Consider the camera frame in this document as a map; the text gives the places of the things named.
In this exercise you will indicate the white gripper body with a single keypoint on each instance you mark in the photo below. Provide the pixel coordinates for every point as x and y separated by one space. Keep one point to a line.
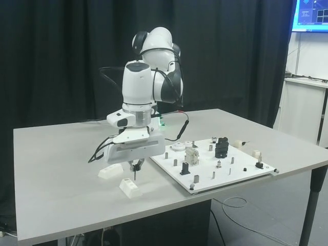
143 151

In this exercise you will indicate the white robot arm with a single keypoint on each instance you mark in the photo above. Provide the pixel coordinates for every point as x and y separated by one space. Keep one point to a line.
135 87

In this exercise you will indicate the white peg holder block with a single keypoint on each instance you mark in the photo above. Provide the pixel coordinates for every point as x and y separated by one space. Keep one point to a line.
109 173
130 188

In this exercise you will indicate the large metal square peg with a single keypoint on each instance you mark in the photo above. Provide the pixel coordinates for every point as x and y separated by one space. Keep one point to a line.
196 179

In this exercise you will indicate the flat white mounting plate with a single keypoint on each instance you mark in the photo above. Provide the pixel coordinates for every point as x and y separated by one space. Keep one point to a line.
133 135

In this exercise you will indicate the white large gear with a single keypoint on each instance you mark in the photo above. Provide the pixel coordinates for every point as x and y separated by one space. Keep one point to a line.
178 147

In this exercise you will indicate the white box with dark window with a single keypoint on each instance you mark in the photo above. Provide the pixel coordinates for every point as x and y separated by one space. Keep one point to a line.
120 119

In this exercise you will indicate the thin black rod with red tag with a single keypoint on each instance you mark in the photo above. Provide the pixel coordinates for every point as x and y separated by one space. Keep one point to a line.
183 129

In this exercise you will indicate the white medium gear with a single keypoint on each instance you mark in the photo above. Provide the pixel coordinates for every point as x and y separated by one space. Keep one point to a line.
188 144

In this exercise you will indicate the beige multi-pin connector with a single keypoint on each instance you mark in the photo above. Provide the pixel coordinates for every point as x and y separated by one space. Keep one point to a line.
191 156

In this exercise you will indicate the white task board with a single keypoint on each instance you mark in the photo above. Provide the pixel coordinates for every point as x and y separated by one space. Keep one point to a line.
205 166

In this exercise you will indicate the metal BNC plug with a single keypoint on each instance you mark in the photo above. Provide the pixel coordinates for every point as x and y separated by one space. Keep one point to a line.
219 164

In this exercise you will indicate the black D-SUB plug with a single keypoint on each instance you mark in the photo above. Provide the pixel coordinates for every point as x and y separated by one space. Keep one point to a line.
221 150

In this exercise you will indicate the small white plug holder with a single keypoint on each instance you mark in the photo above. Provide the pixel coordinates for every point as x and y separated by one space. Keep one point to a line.
256 153
240 144

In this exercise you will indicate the black curtain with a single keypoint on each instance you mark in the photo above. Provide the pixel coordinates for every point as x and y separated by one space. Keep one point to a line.
64 51

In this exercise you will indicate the black table leg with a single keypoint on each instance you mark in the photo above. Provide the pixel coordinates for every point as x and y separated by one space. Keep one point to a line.
314 205

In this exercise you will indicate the blue screen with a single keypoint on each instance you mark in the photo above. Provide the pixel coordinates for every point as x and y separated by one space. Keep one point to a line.
311 15

